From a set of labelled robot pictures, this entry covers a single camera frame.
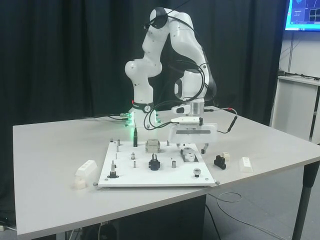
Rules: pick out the white cabinet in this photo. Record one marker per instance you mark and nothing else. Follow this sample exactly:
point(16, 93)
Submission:
point(295, 110)

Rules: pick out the black plug with round base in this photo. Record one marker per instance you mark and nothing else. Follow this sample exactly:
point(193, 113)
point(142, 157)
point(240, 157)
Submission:
point(153, 164)

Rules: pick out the grey table leg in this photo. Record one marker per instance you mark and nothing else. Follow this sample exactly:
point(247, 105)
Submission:
point(303, 200)

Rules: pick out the white large gear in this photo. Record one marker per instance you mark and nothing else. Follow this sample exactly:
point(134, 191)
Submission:
point(79, 183)

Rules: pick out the metal plug on black flange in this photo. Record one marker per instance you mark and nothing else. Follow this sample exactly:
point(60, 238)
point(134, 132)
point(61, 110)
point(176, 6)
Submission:
point(113, 170)

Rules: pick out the black D-SUB plug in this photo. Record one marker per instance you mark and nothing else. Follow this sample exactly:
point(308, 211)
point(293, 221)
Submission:
point(220, 162)

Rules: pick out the white small gear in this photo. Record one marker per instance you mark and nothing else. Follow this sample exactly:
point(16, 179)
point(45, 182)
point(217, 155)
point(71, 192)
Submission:
point(190, 158)

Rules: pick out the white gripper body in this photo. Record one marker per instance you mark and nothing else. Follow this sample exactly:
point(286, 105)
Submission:
point(192, 136)

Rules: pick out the white power strip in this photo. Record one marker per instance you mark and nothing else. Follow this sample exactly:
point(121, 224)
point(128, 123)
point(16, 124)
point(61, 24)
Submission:
point(2, 228)

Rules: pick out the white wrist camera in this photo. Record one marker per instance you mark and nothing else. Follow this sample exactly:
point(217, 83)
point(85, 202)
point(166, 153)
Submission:
point(187, 122)

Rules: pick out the small white holder block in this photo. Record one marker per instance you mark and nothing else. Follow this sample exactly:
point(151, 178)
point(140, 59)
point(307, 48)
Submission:
point(226, 156)

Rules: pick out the black curtain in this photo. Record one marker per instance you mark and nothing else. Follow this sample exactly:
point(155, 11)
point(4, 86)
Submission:
point(62, 55)

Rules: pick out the white holder with holes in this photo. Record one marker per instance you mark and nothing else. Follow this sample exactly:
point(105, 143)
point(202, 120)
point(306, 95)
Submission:
point(247, 165)
point(86, 168)

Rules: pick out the thin black rod, red tag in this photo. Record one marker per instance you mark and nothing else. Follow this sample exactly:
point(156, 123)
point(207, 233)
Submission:
point(233, 123)

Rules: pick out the small thin metal peg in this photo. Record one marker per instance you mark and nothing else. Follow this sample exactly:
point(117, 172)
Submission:
point(134, 165)

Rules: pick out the tall thin black plug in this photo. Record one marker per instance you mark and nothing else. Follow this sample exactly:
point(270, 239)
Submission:
point(135, 138)

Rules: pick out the blue screen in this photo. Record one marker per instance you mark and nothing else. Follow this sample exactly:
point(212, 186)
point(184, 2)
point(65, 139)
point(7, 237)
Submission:
point(303, 15)

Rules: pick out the metal BNC plug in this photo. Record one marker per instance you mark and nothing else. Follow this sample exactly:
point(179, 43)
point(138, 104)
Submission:
point(132, 156)

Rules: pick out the white task board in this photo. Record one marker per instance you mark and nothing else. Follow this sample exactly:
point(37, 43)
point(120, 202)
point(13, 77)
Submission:
point(160, 180)

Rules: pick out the white medium gear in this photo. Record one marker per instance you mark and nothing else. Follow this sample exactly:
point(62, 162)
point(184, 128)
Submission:
point(188, 151)

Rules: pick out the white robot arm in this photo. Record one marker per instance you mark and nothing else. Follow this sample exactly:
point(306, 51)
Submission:
point(185, 37)

